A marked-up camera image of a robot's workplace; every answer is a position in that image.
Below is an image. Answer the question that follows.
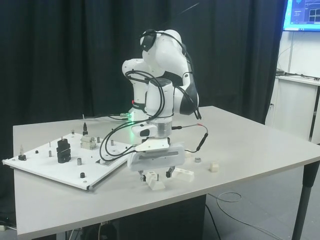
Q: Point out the black curtain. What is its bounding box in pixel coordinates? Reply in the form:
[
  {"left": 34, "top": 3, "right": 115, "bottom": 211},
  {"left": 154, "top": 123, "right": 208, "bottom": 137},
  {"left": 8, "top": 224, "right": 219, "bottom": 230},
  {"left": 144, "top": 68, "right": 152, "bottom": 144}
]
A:
[{"left": 0, "top": 0, "right": 286, "bottom": 226}]

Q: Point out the white peg holder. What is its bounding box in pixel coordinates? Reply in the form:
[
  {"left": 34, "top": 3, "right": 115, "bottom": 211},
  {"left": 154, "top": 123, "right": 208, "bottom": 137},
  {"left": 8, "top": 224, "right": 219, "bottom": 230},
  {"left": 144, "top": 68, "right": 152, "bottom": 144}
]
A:
[
  {"left": 173, "top": 167, "right": 195, "bottom": 183},
  {"left": 146, "top": 170, "right": 166, "bottom": 192}
]

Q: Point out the black looping cable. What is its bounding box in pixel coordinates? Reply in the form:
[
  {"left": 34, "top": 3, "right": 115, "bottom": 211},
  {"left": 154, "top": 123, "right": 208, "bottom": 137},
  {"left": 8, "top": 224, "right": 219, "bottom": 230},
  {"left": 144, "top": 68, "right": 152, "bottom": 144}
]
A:
[{"left": 99, "top": 121, "right": 141, "bottom": 164}]

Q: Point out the white task board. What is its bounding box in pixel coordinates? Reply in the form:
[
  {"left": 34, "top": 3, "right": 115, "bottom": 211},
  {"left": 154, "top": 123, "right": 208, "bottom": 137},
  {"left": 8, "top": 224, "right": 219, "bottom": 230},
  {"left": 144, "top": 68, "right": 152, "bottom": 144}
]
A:
[{"left": 1, "top": 122, "right": 137, "bottom": 192}]

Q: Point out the flat white mounting plate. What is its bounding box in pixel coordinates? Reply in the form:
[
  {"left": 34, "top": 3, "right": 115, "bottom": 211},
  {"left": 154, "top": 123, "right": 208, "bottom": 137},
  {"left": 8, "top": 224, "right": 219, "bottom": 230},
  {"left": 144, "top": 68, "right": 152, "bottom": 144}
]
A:
[{"left": 135, "top": 136, "right": 171, "bottom": 153}]

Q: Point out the black table leg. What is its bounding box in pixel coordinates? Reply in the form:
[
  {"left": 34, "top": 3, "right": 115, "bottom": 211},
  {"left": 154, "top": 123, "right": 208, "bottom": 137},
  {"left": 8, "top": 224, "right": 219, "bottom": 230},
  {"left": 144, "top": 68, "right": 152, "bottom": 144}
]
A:
[{"left": 290, "top": 159, "right": 316, "bottom": 240}]

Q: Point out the black D-SUB plug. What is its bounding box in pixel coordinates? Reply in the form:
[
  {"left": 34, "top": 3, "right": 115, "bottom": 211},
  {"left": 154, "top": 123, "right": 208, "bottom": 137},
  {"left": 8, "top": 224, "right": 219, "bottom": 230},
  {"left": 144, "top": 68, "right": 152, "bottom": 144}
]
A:
[{"left": 56, "top": 139, "right": 72, "bottom": 164}]

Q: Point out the thin black rod on wire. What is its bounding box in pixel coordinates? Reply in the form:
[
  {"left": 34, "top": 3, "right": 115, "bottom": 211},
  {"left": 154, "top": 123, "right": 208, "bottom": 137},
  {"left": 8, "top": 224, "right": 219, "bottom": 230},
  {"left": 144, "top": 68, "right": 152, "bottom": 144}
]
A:
[{"left": 171, "top": 122, "right": 210, "bottom": 153}]

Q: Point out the black upright plug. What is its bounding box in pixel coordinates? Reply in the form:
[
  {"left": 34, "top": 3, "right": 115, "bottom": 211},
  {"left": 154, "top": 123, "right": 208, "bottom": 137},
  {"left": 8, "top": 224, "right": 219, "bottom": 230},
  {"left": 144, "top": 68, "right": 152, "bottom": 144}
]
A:
[{"left": 82, "top": 114, "right": 89, "bottom": 137}]

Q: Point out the grey floor cable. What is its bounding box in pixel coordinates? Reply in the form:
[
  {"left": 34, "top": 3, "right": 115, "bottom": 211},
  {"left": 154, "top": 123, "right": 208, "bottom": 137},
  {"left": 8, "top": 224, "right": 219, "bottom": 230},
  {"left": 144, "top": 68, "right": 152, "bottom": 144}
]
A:
[{"left": 215, "top": 191, "right": 293, "bottom": 240}]

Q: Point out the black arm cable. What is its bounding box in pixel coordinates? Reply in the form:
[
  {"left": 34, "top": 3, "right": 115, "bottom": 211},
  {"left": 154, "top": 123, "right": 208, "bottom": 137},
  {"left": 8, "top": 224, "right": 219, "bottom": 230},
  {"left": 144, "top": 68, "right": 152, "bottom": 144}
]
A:
[
  {"left": 138, "top": 28, "right": 202, "bottom": 121},
  {"left": 124, "top": 70, "right": 168, "bottom": 119}
]

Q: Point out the white cabinet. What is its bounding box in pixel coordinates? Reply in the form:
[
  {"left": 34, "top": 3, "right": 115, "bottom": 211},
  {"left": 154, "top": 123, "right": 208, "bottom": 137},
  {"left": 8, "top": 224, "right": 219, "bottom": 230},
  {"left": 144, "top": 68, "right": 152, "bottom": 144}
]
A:
[{"left": 264, "top": 73, "right": 320, "bottom": 145}]

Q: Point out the grey cable on table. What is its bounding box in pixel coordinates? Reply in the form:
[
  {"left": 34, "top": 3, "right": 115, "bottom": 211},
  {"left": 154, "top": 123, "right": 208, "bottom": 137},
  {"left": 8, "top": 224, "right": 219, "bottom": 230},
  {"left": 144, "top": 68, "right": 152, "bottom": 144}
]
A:
[{"left": 81, "top": 113, "right": 133, "bottom": 124}]

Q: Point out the small white cube holder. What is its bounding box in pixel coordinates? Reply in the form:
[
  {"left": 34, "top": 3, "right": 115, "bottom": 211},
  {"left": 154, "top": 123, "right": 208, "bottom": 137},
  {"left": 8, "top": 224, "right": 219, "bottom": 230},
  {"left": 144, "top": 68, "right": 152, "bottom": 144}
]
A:
[{"left": 208, "top": 162, "right": 221, "bottom": 174}]

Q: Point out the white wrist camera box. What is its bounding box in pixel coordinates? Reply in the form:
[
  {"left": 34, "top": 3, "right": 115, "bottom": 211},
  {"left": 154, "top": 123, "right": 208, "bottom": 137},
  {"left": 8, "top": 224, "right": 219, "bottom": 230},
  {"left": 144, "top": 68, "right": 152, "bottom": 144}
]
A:
[{"left": 131, "top": 124, "right": 158, "bottom": 138}]

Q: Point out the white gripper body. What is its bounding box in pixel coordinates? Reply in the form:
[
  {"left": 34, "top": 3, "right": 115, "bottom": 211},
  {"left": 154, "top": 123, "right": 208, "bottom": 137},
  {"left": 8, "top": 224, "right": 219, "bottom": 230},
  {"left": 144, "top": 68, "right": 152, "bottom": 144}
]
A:
[{"left": 126, "top": 141, "right": 187, "bottom": 173}]

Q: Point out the blue screen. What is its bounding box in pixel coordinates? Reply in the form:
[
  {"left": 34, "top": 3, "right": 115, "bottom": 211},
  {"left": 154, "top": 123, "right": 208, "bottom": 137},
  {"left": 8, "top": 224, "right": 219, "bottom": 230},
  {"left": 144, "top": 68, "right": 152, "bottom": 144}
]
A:
[{"left": 282, "top": 0, "right": 320, "bottom": 32}]

